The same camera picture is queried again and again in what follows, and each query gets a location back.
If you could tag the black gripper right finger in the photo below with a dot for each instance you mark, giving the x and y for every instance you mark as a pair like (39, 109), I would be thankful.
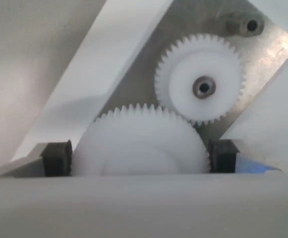
(224, 156)

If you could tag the white medium gear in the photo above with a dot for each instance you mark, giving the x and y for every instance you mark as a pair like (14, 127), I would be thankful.
(183, 99)

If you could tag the white large gear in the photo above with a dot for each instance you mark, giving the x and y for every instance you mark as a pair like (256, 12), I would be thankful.
(138, 141)

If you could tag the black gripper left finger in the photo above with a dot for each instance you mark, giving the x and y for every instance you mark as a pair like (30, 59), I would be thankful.
(57, 158)

